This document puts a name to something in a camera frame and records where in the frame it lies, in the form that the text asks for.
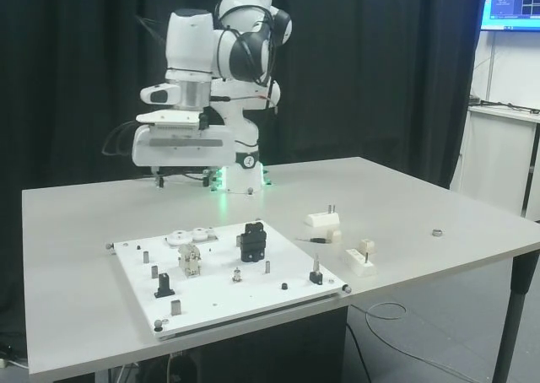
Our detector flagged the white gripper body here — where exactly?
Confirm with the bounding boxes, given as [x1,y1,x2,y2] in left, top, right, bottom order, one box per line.
[131,123,238,168]

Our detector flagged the white long peg holder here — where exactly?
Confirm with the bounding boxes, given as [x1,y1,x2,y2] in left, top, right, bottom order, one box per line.
[304,212,343,229]

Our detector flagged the white sloped peg holder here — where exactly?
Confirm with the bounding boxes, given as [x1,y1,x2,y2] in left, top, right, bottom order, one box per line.
[345,247,379,278]

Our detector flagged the white large gear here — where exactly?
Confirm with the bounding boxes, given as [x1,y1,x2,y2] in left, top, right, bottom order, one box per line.
[166,229,191,249]

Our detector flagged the black D-SUB plug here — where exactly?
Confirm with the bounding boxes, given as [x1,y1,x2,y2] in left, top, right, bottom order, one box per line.
[235,221,269,262]

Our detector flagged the white task board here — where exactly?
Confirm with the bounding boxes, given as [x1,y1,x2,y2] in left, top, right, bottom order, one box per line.
[105,220,352,343]

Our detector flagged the black under-table panel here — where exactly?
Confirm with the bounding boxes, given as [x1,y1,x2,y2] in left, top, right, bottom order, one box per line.
[95,305,349,383]

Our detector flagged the black curtain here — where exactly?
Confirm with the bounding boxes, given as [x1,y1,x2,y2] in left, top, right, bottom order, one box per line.
[0,0,484,359]

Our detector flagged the dark table leg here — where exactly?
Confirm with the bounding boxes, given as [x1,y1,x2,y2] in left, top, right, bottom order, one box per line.
[492,251,531,383]

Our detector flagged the blue screen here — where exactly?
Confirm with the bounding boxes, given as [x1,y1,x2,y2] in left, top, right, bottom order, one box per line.
[479,0,540,33]

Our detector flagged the black base cable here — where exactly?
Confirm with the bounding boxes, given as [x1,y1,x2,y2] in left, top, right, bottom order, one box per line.
[162,170,212,182]

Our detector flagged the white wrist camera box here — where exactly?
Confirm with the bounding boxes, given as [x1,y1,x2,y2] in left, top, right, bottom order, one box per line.
[140,83,181,105]

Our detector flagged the thin black rod on wire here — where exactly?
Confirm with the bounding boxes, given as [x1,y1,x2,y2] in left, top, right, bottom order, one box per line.
[209,91,273,105]

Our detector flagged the grey floor cable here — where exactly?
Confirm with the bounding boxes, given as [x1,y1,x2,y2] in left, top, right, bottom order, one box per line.
[364,301,507,383]

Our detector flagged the black floor cable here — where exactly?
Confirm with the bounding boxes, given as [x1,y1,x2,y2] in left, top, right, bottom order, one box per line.
[344,315,370,383]

